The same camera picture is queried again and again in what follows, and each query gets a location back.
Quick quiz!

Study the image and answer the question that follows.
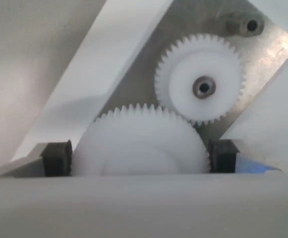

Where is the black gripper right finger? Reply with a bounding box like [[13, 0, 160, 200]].
[[207, 138, 287, 174]]

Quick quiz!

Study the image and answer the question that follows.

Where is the white medium gear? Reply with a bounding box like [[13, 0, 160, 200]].
[[154, 33, 248, 127]]

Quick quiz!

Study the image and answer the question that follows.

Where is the white large gear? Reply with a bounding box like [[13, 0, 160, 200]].
[[73, 103, 210, 177]]

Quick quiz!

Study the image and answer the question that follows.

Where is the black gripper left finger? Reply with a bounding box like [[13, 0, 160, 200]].
[[0, 140, 74, 178]]

